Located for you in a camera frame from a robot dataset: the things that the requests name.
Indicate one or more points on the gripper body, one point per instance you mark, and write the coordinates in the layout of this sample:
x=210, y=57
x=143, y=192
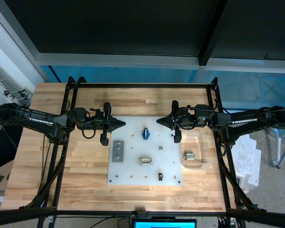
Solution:
x=98, y=120
x=186, y=118

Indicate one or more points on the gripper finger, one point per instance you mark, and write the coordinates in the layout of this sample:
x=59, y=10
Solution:
x=166, y=124
x=166, y=119
x=116, y=121
x=116, y=126

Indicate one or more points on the beige HAN10E connector insert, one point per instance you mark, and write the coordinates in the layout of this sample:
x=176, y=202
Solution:
x=189, y=156

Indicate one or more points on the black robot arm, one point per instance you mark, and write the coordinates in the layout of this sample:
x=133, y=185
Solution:
x=38, y=118
x=244, y=121

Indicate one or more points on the beige connector socket housing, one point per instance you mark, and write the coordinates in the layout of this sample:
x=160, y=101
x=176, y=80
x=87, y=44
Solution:
x=146, y=161

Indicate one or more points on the clear plastic tub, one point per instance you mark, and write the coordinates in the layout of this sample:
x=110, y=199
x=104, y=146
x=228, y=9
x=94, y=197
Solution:
x=192, y=142

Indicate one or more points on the blue round socket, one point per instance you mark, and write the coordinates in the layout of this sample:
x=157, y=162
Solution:
x=145, y=137

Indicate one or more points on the grey metal block with posts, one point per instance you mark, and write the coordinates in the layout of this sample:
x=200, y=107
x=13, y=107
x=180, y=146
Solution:
x=115, y=159

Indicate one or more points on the white task board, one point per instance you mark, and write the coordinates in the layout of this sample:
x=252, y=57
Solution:
x=133, y=166

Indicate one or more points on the black clamp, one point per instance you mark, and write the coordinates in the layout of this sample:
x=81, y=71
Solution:
x=160, y=177

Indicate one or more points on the white foam block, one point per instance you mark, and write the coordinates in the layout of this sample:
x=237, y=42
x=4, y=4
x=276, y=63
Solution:
x=247, y=161

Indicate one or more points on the silver metal stand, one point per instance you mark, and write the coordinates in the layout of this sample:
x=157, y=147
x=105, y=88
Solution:
x=278, y=147

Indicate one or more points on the blue laptop screen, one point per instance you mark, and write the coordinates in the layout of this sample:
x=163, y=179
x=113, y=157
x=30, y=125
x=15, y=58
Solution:
x=164, y=224

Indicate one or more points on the cardboard box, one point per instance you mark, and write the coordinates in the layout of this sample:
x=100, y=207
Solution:
x=2, y=171

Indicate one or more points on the black metal frame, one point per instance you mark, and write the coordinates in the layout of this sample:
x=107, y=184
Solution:
x=145, y=85

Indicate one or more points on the black wall post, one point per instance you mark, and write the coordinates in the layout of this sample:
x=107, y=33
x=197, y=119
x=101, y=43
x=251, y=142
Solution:
x=211, y=35

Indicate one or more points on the small black table camera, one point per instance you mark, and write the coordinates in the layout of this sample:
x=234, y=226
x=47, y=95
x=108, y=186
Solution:
x=141, y=214

